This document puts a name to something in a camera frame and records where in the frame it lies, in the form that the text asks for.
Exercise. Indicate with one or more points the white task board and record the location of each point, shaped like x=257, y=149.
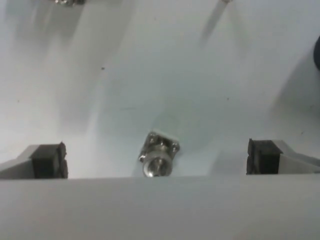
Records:
x=150, y=87

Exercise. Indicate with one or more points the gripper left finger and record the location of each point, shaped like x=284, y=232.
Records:
x=47, y=162

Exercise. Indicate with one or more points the metal BNC plug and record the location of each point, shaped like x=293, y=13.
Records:
x=157, y=168

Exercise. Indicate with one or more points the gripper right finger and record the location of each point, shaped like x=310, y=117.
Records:
x=262, y=157

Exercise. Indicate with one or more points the black D-SUB plug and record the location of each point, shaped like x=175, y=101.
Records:
x=317, y=52

